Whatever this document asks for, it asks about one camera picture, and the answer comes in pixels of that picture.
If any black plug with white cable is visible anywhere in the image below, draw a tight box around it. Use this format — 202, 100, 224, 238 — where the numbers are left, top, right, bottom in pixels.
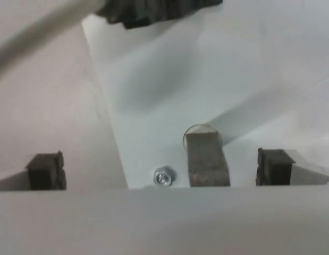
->
0, 0, 223, 78

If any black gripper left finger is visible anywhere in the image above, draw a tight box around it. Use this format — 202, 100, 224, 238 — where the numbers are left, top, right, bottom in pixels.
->
0, 150, 67, 191

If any white task board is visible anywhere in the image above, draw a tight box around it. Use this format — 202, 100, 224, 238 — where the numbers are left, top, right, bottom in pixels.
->
81, 0, 329, 190

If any silver hex nut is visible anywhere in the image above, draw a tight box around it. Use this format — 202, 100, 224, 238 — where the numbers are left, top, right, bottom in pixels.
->
153, 164, 178, 187

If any metal square peg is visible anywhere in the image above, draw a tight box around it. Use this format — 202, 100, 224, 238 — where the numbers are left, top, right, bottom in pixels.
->
185, 132, 231, 188

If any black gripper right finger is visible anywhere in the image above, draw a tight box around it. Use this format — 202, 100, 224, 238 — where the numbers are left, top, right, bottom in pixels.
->
256, 148, 329, 186

